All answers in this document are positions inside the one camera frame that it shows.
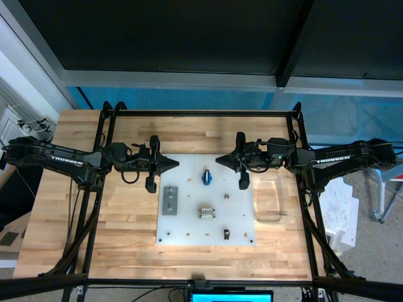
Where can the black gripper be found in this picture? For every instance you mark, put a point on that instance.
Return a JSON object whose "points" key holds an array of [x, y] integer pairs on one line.
{"points": [[255, 157], [145, 158]]}

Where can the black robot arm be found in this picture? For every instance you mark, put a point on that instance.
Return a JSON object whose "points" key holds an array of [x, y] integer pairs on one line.
{"points": [[330, 160], [63, 158]]}

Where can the black connector housing block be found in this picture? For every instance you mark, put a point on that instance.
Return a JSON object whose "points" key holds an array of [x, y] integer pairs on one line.
{"points": [[226, 234]]}

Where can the grey metal plate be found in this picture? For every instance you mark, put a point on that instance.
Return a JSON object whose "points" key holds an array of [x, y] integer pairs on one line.
{"points": [[166, 201]]}

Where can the clear plastic tub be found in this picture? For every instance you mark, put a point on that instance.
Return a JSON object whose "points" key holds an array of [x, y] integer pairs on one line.
{"points": [[267, 204]]}

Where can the white task board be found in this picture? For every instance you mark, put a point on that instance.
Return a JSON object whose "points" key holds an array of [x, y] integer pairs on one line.
{"points": [[233, 220]]}

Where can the white ribbed foam block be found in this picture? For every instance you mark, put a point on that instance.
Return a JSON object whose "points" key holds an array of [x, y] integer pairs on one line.
{"points": [[343, 214]]}

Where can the blue laptop screen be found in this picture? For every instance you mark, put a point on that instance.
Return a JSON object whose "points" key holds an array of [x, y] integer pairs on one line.
{"points": [[230, 297]]}

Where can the silver metal stand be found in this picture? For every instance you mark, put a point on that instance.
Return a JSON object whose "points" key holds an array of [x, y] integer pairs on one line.
{"points": [[380, 201]]}

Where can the brown cardboard box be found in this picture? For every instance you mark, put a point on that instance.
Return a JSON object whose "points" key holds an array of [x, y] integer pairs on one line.
{"points": [[15, 225]]}

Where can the black table camera mount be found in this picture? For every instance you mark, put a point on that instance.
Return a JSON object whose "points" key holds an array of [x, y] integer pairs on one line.
{"points": [[200, 284]]}

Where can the black wall post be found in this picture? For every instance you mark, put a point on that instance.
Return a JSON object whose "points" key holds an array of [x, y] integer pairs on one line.
{"points": [[292, 47]]}

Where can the black table frame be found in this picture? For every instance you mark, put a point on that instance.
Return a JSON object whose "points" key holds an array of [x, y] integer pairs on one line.
{"points": [[37, 283]]}

